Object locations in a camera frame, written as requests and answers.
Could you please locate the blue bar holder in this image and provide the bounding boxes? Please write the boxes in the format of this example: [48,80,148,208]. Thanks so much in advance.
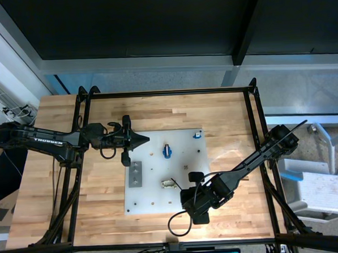
[160,143,174,160]

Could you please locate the aluminium enclosure frame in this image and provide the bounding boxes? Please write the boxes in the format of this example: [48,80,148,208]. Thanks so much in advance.
[0,0,338,99]

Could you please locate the white step stool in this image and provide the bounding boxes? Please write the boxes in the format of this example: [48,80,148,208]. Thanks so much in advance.
[280,154,338,226]

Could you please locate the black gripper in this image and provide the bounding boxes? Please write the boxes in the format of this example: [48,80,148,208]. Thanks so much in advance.
[105,113,152,168]
[179,171,217,226]

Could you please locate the white board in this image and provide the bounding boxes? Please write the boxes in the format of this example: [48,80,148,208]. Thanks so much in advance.
[120,127,214,217]

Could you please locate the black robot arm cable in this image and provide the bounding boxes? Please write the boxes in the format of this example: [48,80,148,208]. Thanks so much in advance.
[106,121,122,134]
[166,209,194,238]
[99,143,117,160]

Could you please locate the aluminium base plate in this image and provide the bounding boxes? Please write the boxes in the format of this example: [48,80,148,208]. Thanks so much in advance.
[127,161,145,188]

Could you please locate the black table frame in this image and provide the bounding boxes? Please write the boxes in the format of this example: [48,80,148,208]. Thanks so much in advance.
[0,72,338,253]

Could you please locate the white cable bundle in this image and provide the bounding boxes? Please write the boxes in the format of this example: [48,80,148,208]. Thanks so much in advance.
[1,102,35,119]

